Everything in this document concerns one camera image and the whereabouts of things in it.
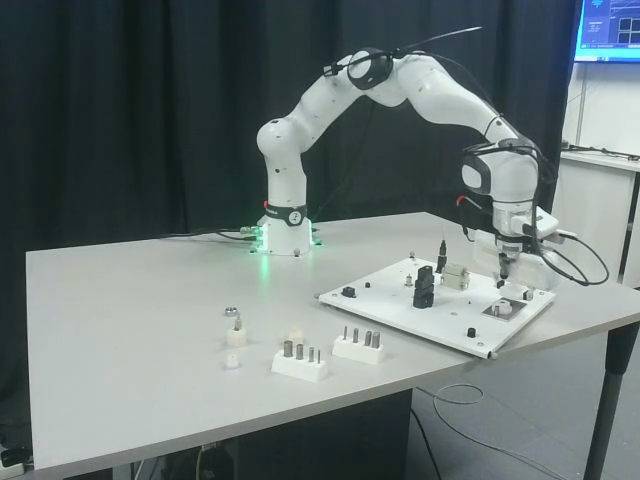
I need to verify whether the black upright plug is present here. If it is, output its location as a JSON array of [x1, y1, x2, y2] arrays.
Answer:
[[435, 230, 449, 274]]

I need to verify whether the black table leg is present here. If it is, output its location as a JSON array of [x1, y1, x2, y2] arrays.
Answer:
[[583, 327, 632, 480]]

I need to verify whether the blue screen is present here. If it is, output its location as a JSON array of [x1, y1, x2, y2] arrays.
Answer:
[[573, 0, 640, 64]]

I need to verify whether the black floor cable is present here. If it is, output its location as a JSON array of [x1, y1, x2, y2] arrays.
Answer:
[[410, 407, 441, 480]]

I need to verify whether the thin black cable tie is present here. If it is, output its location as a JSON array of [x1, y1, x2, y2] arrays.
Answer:
[[397, 25, 485, 55]]

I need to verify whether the small white box dark window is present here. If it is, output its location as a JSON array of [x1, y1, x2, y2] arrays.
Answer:
[[519, 212, 560, 237]]

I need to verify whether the black looped wrist cable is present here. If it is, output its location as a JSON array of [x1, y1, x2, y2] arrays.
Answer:
[[529, 219, 611, 287]]

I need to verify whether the grey floor cable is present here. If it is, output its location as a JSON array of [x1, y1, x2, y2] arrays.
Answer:
[[432, 382, 586, 480]]

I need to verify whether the beige rectangular connector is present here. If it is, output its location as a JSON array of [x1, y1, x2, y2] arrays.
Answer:
[[441, 263, 472, 293]]

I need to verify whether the white task board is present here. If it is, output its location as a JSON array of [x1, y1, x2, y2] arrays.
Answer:
[[316, 255, 557, 360]]

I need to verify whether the white round peg holder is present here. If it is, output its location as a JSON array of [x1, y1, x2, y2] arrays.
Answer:
[[269, 349, 331, 384]]

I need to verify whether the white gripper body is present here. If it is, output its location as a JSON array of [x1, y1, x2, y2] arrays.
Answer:
[[473, 233, 559, 291]]

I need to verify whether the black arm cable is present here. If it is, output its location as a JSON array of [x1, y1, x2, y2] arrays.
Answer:
[[324, 47, 554, 221]]

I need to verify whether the white square peg holder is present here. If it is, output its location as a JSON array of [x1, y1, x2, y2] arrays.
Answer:
[[331, 335, 386, 366]]

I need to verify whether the black curtain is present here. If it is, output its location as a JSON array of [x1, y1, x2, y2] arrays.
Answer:
[[0, 0, 576, 454]]

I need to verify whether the silver flange ring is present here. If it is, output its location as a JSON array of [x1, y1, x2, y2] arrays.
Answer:
[[492, 207, 524, 236]]

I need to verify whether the black base cable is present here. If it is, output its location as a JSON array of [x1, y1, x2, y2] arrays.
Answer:
[[168, 227, 262, 242]]

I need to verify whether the black D-SUB plug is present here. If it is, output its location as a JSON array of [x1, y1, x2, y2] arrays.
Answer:
[[412, 265, 436, 309]]

